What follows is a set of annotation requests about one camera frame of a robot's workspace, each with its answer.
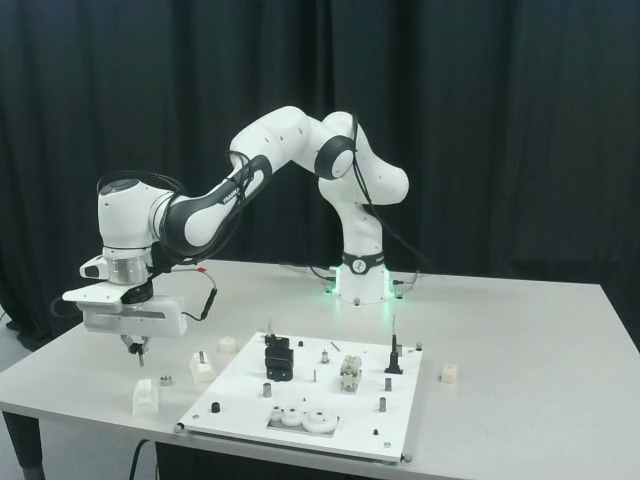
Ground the white three-hole peg holder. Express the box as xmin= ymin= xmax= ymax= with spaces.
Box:
xmin=130 ymin=378 xmax=161 ymax=416

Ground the black cabinet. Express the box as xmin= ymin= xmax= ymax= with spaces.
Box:
xmin=154 ymin=438 xmax=402 ymax=480

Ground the black D-SUB plug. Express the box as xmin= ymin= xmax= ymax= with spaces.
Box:
xmin=263 ymin=334 xmax=295 ymax=385

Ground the black floor cable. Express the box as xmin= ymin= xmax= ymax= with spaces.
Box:
xmin=130 ymin=438 xmax=153 ymax=480

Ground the tall black plug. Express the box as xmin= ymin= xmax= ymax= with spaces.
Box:
xmin=383 ymin=314 xmax=405 ymax=376

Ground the beige metal connector block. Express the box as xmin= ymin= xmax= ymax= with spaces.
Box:
xmin=339 ymin=353 xmax=364 ymax=394

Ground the black base cable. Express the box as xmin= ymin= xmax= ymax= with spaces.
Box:
xmin=391 ymin=271 xmax=422 ymax=302
xmin=308 ymin=263 xmax=342 ymax=282

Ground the white task board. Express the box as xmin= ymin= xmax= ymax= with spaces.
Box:
xmin=173 ymin=329 xmax=429 ymax=464

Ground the white large gear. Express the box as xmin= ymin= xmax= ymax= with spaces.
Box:
xmin=301 ymin=408 xmax=338 ymax=435

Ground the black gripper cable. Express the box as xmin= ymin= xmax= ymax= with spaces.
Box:
xmin=51 ymin=296 xmax=86 ymax=320

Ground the dark grey table leg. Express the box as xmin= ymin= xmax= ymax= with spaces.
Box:
xmin=1 ymin=410 xmax=45 ymax=480

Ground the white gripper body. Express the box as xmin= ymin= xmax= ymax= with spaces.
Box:
xmin=82 ymin=294 xmax=190 ymax=336

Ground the black curtain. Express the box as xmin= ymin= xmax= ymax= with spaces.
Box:
xmin=0 ymin=0 xmax=640 ymax=346

